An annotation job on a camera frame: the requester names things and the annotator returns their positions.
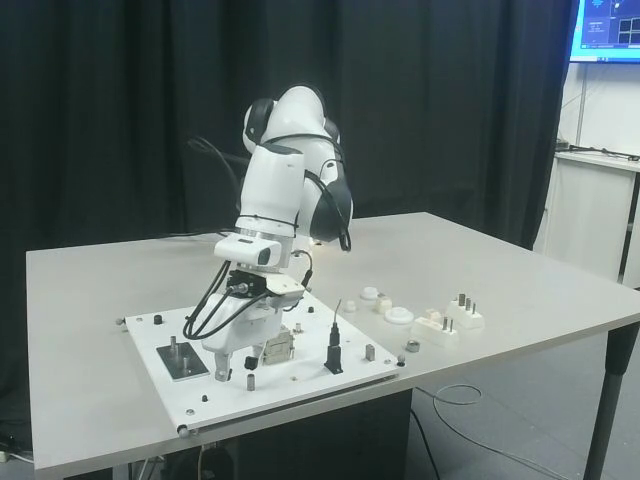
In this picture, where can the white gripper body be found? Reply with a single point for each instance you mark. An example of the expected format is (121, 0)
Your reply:
(235, 325)

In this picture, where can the white peg holder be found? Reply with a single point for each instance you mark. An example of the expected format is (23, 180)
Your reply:
(432, 332)
(470, 320)

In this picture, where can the beige waterproof plug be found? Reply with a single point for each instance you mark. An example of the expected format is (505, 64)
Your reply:
(279, 350)

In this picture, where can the white task board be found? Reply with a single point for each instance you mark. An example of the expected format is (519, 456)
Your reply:
(300, 385)

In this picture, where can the black box under table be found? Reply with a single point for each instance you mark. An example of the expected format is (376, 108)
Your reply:
(325, 440)

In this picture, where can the white small gear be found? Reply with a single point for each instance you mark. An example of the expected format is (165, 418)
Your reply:
(351, 305)

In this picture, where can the white medium gear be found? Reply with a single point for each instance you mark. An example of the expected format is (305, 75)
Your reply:
(369, 294)

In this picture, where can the white large gear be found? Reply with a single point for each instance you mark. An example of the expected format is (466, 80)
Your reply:
(399, 315)

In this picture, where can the metal bolt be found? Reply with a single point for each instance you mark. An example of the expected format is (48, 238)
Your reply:
(412, 345)

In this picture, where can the black curtain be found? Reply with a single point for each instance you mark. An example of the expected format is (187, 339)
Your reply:
(125, 125)

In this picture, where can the dark table leg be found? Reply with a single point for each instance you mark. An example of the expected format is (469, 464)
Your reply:
(610, 395)

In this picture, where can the white cabinet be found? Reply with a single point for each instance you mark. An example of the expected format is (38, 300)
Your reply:
(590, 215)

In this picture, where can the blue screen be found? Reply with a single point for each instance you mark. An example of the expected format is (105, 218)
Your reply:
(607, 30)

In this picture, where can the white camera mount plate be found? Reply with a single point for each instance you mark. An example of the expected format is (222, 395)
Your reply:
(285, 287)

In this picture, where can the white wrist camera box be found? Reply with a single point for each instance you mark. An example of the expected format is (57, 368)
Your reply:
(245, 252)

